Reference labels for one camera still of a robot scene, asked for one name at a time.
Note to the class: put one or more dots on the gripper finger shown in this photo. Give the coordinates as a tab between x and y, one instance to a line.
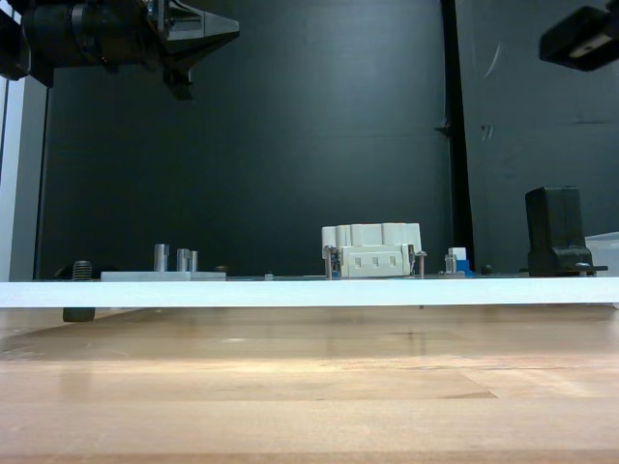
217	29
188	53

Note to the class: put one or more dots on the blue and white connector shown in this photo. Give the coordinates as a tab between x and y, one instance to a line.
462	253

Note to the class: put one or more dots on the grey window frame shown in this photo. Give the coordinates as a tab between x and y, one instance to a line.
14	193

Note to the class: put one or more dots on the black socket housing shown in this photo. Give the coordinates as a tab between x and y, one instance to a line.
556	227

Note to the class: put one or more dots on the short metal peg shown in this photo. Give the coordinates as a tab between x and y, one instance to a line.
194	262
161	258
183	261

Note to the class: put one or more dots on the beige connector housing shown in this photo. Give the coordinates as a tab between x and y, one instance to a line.
377	241

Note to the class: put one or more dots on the black wall pillar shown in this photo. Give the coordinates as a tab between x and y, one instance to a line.
457	145

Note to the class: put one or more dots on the white task board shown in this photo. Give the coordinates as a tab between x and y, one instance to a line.
309	292

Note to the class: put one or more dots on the small metal fitting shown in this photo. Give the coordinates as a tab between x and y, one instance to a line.
450	265

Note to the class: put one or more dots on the clear plastic tub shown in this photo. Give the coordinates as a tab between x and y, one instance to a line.
604	251

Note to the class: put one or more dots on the metal connector screw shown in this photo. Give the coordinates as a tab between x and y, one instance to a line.
421	266

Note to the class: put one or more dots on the black threaded standoff bolt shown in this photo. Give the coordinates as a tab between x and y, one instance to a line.
82	270

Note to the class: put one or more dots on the grey metal plate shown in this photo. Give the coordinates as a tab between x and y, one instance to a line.
145	275

